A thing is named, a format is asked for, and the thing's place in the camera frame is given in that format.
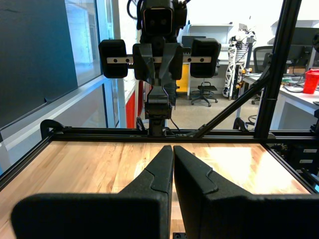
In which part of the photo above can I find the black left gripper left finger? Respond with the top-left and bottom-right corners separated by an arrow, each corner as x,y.
10,145 -> 174,239

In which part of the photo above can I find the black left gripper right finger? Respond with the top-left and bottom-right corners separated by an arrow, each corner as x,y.
173,145 -> 319,239

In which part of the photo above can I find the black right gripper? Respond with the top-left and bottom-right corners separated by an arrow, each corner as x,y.
98,37 -> 222,82

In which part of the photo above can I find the yellow cabinet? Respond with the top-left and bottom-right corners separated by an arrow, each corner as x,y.
175,62 -> 190,93

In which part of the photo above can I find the black computer monitor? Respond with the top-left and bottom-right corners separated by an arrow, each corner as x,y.
286,26 -> 319,68
181,35 -> 195,48

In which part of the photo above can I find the red cabinet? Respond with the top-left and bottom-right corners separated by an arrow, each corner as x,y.
126,81 -> 145,129

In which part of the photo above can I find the black office chair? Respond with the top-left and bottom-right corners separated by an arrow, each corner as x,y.
190,59 -> 222,108
251,45 -> 275,105

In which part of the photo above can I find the white lattice robot stand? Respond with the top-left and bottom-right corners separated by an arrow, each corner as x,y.
222,22 -> 256,98

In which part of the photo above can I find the black controller box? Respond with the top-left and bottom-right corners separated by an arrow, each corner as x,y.
270,143 -> 319,192

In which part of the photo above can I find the white desk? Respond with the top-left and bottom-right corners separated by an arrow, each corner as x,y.
243,73 -> 319,130

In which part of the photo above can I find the red plastic cup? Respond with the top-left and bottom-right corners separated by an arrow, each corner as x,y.
303,69 -> 319,95

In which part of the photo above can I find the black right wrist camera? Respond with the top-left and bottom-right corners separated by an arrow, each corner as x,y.
141,0 -> 188,37

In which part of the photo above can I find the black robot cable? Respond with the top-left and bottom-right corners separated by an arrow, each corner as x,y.
127,0 -> 143,30

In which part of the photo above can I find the white wall shelf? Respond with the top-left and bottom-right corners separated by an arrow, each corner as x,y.
188,22 -> 235,45

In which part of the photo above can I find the black aluminium table frame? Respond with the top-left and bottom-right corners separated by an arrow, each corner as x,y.
0,0 -> 319,195

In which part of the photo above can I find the black frame corner bracket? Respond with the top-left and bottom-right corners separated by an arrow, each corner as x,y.
40,119 -> 66,140
233,117 -> 250,131

